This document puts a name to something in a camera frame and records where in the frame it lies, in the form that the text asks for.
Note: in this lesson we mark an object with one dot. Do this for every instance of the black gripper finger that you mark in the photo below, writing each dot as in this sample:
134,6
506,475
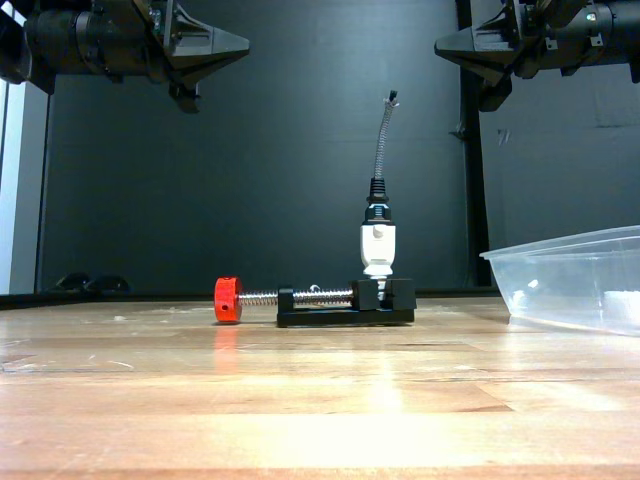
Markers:
487,66
200,42
205,66
485,42

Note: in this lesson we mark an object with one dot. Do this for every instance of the white power receptacle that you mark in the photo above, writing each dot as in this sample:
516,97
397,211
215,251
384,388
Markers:
377,250

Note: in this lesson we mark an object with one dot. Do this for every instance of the white square plug holder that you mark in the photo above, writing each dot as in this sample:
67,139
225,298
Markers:
622,302

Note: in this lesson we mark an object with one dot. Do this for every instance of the clear plastic tub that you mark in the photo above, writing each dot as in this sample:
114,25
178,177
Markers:
550,290

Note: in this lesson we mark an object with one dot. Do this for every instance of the black vise clamp, orange knob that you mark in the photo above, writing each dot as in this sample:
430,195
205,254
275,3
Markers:
345,316

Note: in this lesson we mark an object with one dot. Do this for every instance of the black curved frame bracket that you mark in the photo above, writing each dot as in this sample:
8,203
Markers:
72,282
110,284

